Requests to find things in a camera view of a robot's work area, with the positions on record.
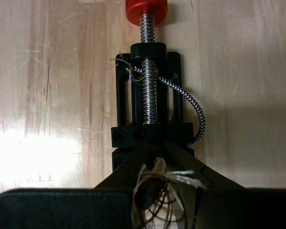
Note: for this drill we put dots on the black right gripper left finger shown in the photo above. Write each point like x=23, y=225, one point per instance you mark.
x=62, y=210

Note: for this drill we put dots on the black vise with red knob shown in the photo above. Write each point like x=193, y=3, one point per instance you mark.
x=127, y=136

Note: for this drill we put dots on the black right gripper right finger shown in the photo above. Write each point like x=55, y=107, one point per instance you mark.
x=252, y=210

